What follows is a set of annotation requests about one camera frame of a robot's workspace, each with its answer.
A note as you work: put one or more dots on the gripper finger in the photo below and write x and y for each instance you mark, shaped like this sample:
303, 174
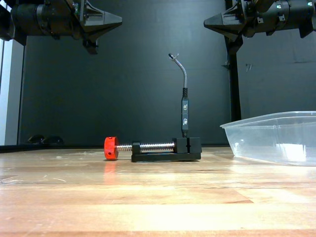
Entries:
101, 22
227, 23

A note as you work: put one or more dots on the clear plastic tub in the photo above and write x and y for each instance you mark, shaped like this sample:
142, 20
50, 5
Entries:
259, 138

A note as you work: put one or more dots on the black vise with orange knob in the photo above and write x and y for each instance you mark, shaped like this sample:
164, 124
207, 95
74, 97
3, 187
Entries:
160, 156

